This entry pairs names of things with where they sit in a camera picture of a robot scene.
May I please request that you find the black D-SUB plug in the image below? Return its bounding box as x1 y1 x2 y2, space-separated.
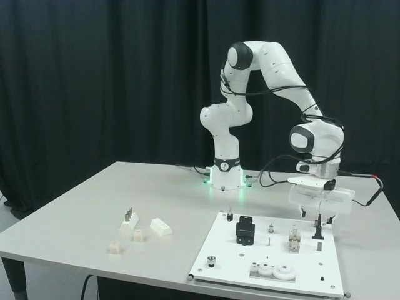
234 215 256 246

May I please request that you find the long empty white holder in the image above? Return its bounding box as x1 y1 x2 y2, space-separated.
149 217 174 236

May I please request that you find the black curtain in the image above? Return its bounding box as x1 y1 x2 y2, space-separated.
0 0 400 208

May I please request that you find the black control box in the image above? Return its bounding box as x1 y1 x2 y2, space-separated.
97 277 221 300

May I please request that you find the white large gear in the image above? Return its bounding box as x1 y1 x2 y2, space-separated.
273 264 296 281

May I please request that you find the white task board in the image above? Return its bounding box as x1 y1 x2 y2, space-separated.
188 211 348 290

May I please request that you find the beige metal connector block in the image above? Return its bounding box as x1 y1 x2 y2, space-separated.
287 225 303 253

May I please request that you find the black table leg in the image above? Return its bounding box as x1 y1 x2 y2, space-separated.
2 257 25 300

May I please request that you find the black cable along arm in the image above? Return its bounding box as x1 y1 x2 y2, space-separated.
219 61 346 164

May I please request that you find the white peg holder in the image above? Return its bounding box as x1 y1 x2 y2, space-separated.
119 214 140 233

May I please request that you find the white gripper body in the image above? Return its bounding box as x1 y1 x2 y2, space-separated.
289 186 356 216

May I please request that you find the black looped cable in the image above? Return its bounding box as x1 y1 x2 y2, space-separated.
259 154 313 190

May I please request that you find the black plug with short cable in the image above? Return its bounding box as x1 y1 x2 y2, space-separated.
311 214 326 241

